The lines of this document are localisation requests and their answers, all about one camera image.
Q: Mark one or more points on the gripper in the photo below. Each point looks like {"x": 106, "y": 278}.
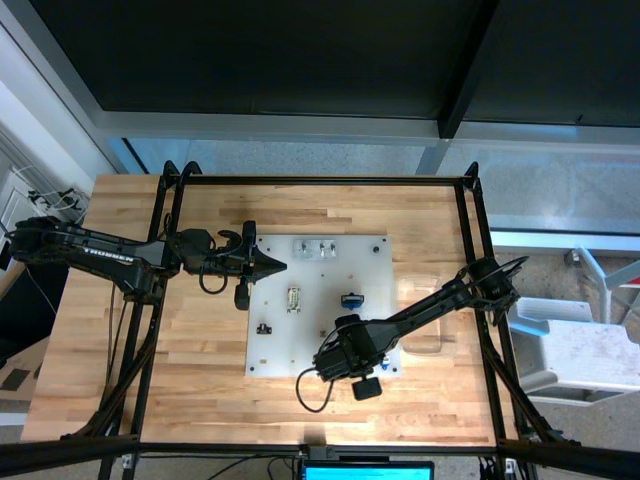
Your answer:
{"x": 366, "y": 390}
{"x": 235, "y": 262}

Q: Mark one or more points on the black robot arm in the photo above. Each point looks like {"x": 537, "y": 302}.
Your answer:
{"x": 110, "y": 255}
{"x": 425, "y": 307}

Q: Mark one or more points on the beige connector housing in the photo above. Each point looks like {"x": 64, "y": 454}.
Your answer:
{"x": 295, "y": 300}

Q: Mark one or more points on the black plug connector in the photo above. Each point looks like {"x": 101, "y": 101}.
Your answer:
{"x": 263, "y": 329}

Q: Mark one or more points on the clear plastic tub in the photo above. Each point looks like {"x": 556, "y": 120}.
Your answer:
{"x": 422, "y": 342}

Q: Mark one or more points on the white board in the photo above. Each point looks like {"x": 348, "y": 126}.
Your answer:
{"x": 300, "y": 350}

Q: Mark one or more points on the blue screen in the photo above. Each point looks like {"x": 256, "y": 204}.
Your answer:
{"x": 365, "y": 472}

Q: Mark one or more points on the grey metal beam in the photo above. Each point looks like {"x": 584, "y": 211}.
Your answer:
{"x": 300, "y": 125}

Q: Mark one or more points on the white plastic chair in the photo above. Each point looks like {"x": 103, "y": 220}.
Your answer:
{"x": 590, "y": 350}

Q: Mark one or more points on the brown cardboard box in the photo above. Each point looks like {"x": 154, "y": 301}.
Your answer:
{"x": 35, "y": 365}

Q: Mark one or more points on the grey metal stand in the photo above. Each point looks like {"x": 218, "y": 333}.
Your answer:
{"x": 606, "y": 300}

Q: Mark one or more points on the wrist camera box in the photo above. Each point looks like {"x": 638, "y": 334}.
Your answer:
{"x": 330, "y": 365}

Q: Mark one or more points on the black table camera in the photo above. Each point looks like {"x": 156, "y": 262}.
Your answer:
{"x": 316, "y": 450}

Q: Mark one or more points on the blue black connector mount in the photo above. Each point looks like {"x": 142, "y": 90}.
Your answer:
{"x": 351, "y": 301}

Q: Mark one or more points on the black table frame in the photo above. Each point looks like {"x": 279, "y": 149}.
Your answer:
{"x": 320, "y": 180}

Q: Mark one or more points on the black vertical post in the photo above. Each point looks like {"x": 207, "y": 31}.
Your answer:
{"x": 467, "y": 65}

